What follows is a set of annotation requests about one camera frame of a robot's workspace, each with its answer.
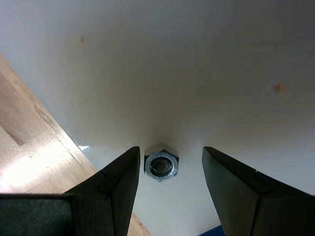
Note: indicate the white mounting board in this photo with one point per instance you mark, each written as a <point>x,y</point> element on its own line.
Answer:
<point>172,73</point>

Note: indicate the silver M12 hex nut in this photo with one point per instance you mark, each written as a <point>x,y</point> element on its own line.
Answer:
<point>148,169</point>

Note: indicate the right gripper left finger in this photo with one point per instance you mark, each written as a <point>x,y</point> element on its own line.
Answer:
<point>98,209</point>

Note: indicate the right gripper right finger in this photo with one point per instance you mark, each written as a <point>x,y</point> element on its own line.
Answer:
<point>258,209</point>

